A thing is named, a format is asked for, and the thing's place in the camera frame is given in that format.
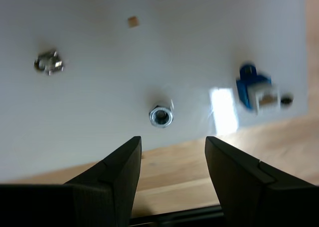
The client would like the silver hex nut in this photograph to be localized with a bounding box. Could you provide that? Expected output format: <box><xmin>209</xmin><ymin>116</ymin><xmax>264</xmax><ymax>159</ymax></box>
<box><xmin>149</xmin><ymin>99</ymin><xmax>174</xmax><ymax>129</ymax></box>

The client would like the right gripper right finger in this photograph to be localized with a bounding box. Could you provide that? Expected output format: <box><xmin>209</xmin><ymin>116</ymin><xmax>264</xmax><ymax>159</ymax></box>
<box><xmin>204</xmin><ymin>136</ymin><xmax>319</xmax><ymax>227</ymax></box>

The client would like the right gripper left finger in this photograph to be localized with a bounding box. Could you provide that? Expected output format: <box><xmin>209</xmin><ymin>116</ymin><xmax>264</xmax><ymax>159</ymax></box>
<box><xmin>0</xmin><ymin>136</ymin><xmax>143</xmax><ymax>227</ymax></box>

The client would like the small silver connector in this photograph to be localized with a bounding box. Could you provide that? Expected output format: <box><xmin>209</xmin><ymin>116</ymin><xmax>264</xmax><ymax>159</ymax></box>
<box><xmin>33</xmin><ymin>49</ymin><xmax>64</xmax><ymax>76</ymax></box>

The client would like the small blue white socket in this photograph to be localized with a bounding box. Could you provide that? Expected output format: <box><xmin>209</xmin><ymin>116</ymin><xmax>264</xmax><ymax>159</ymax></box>
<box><xmin>235</xmin><ymin>61</ymin><xmax>281</xmax><ymax>115</ymax></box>

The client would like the white board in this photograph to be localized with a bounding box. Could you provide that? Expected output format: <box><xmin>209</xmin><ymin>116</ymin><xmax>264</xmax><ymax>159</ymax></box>
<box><xmin>0</xmin><ymin>0</ymin><xmax>309</xmax><ymax>185</ymax></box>

